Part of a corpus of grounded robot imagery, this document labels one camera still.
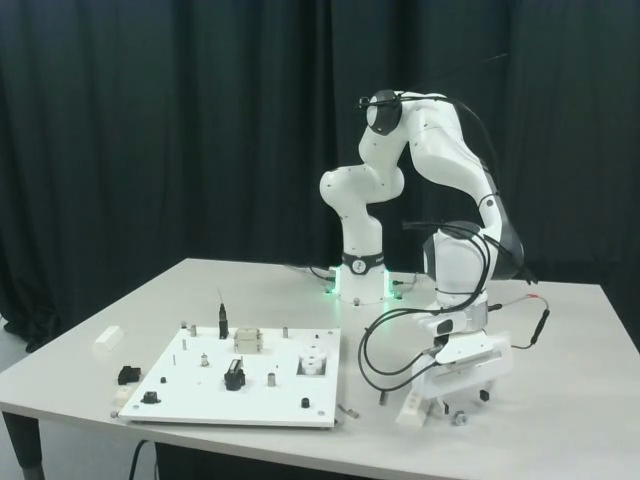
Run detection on grey base cable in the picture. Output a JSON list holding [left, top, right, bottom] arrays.
[[390, 272, 426, 293]]

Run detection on black curtain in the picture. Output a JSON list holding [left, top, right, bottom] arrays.
[[0, 0, 640, 341]]

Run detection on white task board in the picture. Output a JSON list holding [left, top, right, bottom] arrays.
[[112, 322, 346, 429]]

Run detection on thin black rod on wire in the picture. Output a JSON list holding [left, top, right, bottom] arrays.
[[492, 293, 552, 351]]

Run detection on black D-SUB plug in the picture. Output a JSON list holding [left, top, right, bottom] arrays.
[[222, 355, 248, 392]]

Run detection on black USB plug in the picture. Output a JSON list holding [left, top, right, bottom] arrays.
[[217, 288, 230, 340]]

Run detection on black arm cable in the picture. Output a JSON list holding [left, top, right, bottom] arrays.
[[357, 89, 540, 287]]

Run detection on black cabinet under table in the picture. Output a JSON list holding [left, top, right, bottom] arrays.
[[155, 439, 361, 480]]

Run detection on long white peg holder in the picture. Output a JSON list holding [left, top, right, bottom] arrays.
[[397, 384, 432, 427], [94, 326, 125, 356]]

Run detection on dark grey table leg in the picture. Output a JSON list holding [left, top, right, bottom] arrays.
[[2, 412, 41, 480]]

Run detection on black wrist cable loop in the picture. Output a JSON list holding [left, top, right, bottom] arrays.
[[359, 305, 454, 396]]

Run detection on black cable under table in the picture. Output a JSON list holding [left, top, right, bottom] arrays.
[[130, 438, 157, 480]]

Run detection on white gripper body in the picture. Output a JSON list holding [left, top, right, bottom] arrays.
[[409, 337, 515, 402]]

